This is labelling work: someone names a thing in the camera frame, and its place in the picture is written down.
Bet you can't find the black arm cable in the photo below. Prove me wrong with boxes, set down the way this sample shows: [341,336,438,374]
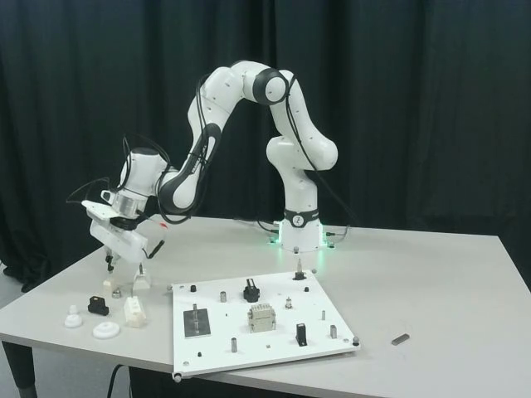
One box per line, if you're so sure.
[64,72,352,250]

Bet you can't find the beige waterproof plug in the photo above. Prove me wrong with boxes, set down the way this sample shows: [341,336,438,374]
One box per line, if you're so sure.
[247,304,278,333]

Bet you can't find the white large gear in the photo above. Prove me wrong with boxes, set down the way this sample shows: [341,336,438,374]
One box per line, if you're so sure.
[91,322,121,340]

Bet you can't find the black table leg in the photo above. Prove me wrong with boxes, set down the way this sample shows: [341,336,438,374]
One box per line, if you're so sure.
[7,335,33,398]

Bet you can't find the white task board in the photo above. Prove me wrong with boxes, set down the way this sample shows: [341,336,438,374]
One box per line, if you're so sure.
[168,268,362,381]

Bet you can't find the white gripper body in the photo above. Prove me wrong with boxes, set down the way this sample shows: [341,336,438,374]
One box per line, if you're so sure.
[90,219,149,264]

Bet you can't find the thin black rod red tag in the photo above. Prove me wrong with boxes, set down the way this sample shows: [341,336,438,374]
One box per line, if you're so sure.
[139,213,169,258]

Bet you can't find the black D-SUB plug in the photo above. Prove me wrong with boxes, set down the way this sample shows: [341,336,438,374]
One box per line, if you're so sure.
[86,294,111,317]

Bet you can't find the black curtain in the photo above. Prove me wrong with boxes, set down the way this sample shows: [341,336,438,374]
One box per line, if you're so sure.
[0,0,531,294]

